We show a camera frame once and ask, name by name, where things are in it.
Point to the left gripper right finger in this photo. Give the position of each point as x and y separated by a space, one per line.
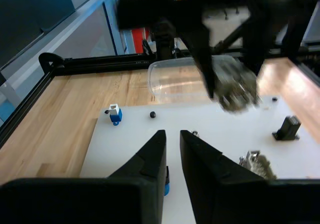
250 201

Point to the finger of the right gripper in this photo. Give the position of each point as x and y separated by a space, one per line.
257 39

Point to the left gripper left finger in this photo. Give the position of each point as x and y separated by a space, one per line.
75 201

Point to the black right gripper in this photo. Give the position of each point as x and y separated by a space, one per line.
150 11

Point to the beige HAN10E connector insert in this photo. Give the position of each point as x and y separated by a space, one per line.
237 94

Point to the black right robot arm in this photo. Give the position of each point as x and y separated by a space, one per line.
162 41

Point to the beige connector hub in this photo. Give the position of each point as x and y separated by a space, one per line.
260 164

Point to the black connector socket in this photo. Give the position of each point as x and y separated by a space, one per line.
287 129

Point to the blue white small connector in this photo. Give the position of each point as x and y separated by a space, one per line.
115 116

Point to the clear plastic tub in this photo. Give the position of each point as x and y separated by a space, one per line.
175 79

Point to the white board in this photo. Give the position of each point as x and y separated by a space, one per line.
200 119

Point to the black screw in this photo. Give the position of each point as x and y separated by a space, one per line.
152 114
274 99

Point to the red panel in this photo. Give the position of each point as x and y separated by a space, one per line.
138 41

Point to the blue clamp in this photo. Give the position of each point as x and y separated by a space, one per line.
167 187

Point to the black table frame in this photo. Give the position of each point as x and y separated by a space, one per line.
100 60

